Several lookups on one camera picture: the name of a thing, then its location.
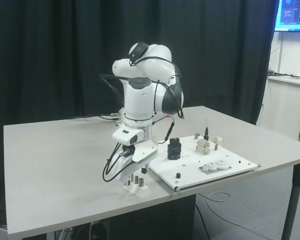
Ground white task board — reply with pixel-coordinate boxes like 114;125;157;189
148;134;262;193

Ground grey floor cable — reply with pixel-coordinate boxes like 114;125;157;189
205;191;300;231

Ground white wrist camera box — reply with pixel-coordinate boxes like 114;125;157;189
111;126;144;146

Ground white medium gear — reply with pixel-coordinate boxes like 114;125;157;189
215;159;229;171

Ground black D-SUB plug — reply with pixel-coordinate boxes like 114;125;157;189
166;137;183;161

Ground black table leg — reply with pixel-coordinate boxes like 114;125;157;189
286;163;300;240

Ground white peg holder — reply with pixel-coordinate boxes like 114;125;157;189
122;179;150;196

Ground white cabinet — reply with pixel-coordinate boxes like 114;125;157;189
260;74;300;146

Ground black cables on table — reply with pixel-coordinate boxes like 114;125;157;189
69;111;125;123

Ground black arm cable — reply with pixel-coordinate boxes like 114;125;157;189
98;55;186;120

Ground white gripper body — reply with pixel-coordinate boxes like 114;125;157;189
118;151;158;183

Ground blue screen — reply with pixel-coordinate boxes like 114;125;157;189
274;0;300;33

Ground white Ethernet plug block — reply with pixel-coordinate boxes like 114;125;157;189
195;139;211;155

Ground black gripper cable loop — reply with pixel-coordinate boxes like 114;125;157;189
102;143;132;183

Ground black curtains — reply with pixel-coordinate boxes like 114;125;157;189
0;0;281;223

